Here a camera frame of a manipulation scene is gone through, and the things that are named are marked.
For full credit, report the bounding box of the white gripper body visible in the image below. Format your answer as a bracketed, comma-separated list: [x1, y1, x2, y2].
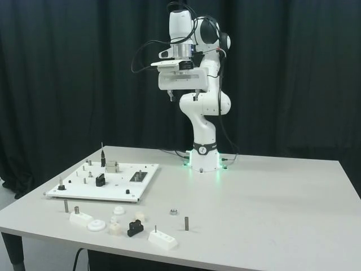
[157, 67, 210, 91]

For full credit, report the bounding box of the white holder with thick peg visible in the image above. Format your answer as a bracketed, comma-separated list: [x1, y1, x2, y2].
[69, 211, 94, 227]

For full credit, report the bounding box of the white task board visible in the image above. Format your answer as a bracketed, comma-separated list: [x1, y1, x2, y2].
[44, 162, 160, 203]

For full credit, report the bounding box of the white large gear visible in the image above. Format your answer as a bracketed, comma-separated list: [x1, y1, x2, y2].
[87, 219, 107, 233]

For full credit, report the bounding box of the black table leg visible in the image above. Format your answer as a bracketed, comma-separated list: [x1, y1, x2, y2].
[1, 231, 23, 271]

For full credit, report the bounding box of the black looped cable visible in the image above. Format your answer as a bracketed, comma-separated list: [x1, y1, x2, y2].
[130, 39, 173, 75]

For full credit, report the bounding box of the black D-SUB plug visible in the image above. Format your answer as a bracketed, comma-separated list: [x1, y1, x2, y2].
[127, 218, 144, 237]

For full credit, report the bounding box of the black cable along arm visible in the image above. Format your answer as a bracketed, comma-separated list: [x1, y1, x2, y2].
[184, 0, 239, 163]

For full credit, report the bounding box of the black curtain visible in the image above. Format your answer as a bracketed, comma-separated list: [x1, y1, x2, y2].
[0, 0, 361, 195]

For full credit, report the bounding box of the white holder with thin peg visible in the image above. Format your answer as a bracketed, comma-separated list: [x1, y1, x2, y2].
[148, 230, 178, 251]

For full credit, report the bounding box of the black cable under table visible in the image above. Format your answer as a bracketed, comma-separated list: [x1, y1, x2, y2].
[73, 247, 89, 271]

